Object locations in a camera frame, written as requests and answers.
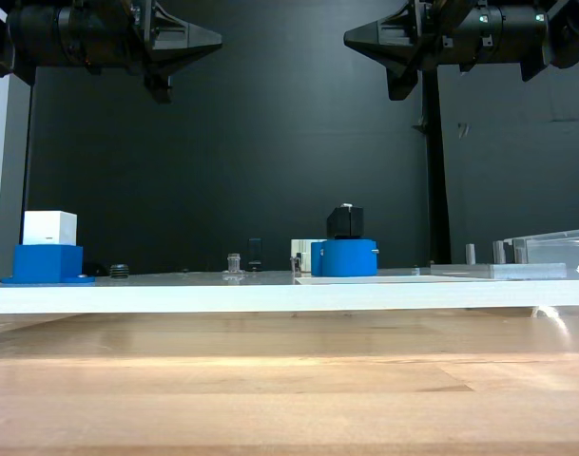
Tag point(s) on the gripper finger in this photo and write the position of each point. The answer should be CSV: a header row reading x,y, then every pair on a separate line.
x,y
175,31
389,29
179,57
386,52

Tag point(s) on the black D-sub connector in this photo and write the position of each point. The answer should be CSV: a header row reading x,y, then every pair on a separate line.
x,y
345,221

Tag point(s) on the white cube block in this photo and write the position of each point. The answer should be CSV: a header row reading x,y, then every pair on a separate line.
x,y
49,228

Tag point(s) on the dark clear upright block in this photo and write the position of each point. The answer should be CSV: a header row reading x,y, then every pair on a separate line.
x,y
256,252

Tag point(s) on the white connector housing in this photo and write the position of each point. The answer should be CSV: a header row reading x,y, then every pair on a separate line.
x,y
301,247

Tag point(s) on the small clear plastic connector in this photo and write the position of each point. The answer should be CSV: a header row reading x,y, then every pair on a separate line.
x,y
234,263

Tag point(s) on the slim grey peg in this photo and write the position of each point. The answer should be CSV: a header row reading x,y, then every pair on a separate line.
x,y
470,254

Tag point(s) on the black ribbed knob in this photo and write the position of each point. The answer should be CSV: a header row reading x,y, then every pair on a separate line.
x,y
120,271

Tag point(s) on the small metal clamp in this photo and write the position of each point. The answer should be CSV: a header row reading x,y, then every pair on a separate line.
x,y
296,266

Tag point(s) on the white board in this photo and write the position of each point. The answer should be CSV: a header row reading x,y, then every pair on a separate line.
x,y
175,297

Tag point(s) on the clear plastic tub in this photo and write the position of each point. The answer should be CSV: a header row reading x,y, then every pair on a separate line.
x,y
560,247

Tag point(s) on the grey peg base block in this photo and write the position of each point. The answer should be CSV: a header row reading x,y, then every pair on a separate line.
x,y
507,271

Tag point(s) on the black frame post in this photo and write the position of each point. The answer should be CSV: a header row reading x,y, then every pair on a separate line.
x,y
437,166

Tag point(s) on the blue round mount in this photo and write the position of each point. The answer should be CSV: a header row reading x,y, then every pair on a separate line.
x,y
346,259

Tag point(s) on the blue square flanged mount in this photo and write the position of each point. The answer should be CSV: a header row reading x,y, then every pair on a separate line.
x,y
46,263

